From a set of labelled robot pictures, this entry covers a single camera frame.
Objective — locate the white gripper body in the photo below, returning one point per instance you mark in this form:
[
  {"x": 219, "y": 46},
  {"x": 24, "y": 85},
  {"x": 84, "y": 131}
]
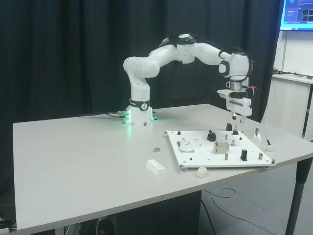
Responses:
[{"x": 238, "y": 107}]

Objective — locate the black D-SUB plug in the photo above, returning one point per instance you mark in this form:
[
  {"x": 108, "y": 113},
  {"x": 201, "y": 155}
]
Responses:
[{"x": 229, "y": 126}]

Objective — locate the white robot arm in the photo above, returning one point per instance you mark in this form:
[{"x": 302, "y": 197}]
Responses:
[{"x": 139, "y": 73}]

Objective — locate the silver USB plug black base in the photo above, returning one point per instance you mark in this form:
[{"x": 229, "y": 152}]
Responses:
[{"x": 235, "y": 131}]

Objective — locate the large metal peg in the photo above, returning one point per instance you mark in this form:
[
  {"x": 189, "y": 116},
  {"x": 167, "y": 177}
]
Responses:
[{"x": 257, "y": 129}]

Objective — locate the white mounting plate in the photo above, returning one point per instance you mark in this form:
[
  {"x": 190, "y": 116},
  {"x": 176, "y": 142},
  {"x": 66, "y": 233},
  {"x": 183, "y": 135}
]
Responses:
[{"x": 226, "y": 92}]

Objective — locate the white peg holder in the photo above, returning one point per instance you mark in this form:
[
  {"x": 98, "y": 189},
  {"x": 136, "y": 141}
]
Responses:
[{"x": 256, "y": 138}]

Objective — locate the metal BNC plug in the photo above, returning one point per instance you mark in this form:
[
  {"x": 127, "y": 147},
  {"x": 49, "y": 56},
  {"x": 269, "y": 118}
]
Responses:
[{"x": 233, "y": 142}]

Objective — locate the black stepped connector block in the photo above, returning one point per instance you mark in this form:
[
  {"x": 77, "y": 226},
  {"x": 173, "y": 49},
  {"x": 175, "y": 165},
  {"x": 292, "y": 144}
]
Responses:
[{"x": 211, "y": 136}]

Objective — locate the black upright connector block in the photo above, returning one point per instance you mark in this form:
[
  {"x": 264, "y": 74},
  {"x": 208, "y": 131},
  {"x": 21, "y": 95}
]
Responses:
[{"x": 244, "y": 154}]

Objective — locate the small white plug holder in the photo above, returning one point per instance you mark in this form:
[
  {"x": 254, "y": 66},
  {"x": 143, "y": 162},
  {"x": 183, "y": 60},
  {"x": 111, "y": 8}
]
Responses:
[{"x": 269, "y": 148}]

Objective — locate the metal square peg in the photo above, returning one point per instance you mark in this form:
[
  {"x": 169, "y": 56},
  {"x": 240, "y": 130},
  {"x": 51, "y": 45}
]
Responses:
[
  {"x": 261, "y": 155},
  {"x": 227, "y": 156}
]

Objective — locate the white cabinet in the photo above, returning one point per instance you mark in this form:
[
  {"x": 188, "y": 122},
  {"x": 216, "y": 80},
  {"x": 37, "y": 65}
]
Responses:
[{"x": 291, "y": 107}]

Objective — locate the white task board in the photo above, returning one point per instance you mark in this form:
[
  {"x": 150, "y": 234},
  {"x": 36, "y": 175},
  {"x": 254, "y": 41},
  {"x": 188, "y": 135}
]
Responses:
[{"x": 207, "y": 159}]

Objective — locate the white medium gear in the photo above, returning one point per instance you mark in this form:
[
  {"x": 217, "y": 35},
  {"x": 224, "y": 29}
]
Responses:
[{"x": 184, "y": 140}]

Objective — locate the white large gear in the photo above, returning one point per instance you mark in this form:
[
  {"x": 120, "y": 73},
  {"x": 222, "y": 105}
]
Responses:
[{"x": 187, "y": 147}]

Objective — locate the small white cube holder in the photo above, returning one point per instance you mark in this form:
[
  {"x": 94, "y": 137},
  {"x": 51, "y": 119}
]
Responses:
[{"x": 201, "y": 172}]

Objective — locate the metal nut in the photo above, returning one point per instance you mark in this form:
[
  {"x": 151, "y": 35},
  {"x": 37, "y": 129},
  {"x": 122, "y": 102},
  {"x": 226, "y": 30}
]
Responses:
[{"x": 155, "y": 149}]

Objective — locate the black table leg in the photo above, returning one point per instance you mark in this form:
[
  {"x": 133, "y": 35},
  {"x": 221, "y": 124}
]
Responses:
[{"x": 300, "y": 186}]

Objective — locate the white four-hole holder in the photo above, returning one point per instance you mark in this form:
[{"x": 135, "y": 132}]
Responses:
[{"x": 156, "y": 167}]

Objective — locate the blue screen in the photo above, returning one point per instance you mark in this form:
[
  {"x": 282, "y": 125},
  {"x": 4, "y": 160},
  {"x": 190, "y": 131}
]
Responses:
[{"x": 298, "y": 14}]

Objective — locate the black cabinet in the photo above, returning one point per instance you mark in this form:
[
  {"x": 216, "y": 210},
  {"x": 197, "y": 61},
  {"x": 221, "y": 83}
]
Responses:
[{"x": 151, "y": 213}]

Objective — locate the black curtain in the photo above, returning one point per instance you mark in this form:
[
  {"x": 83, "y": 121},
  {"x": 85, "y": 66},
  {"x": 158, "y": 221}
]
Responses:
[{"x": 73, "y": 49}]

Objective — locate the white power strip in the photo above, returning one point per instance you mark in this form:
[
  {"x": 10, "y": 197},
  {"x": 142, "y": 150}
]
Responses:
[{"x": 6, "y": 226}]

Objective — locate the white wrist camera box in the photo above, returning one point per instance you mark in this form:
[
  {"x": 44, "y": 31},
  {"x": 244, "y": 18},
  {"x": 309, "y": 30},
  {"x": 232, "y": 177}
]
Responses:
[{"x": 228, "y": 84}]

